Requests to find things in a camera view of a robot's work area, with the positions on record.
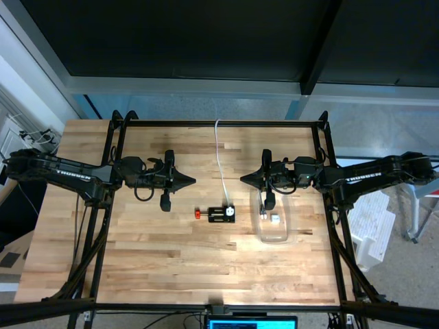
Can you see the small white block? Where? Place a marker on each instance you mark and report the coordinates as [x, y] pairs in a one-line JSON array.
[[274, 218]]

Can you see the small black power plug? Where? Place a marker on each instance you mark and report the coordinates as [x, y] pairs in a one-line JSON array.
[[263, 214]]

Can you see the white power receptacle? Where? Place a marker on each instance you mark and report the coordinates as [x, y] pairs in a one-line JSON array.
[[230, 210]]

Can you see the black clamp with red knob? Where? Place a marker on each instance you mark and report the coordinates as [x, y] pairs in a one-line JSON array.
[[216, 215]]

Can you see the grey metal table leg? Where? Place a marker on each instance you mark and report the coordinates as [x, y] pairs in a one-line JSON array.
[[413, 212]]

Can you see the white plastic step stool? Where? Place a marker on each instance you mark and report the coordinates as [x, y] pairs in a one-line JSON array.
[[370, 236]]

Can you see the clear plastic tub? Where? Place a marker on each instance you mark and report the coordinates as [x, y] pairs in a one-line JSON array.
[[274, 233]]

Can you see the screen with blue edge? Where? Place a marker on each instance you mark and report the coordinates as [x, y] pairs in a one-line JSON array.
[[250, 323]]

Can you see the cardboard box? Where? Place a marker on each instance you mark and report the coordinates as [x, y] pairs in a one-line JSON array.
[[19, 250]]

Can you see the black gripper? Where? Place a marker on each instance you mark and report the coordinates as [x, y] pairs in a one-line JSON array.
[[168, 178], [269, 174]]

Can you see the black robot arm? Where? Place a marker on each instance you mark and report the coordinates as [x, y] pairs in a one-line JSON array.
[[73, 174], [363, 178]]

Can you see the small black camera on frame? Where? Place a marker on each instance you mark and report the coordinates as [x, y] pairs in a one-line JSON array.
[[219, 308]]

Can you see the black upright post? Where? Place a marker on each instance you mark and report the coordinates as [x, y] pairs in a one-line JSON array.
[[319, 51]]

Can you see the black metal frame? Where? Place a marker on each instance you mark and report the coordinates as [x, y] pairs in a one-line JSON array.
[[171, 123]]

